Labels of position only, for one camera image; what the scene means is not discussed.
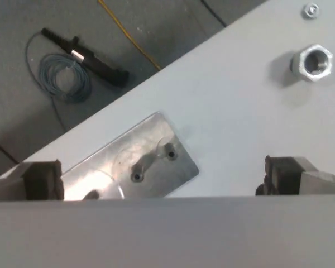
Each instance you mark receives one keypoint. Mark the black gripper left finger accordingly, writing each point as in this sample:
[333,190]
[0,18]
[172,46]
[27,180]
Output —
[42,181]

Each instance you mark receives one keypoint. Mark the metal hex bolt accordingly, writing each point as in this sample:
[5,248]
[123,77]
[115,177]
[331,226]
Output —
[322,73]

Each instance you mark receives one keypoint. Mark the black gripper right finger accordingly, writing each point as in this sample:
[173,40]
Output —
[284,176]

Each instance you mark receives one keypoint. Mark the white task board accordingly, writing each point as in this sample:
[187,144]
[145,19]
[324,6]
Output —
[226,111]

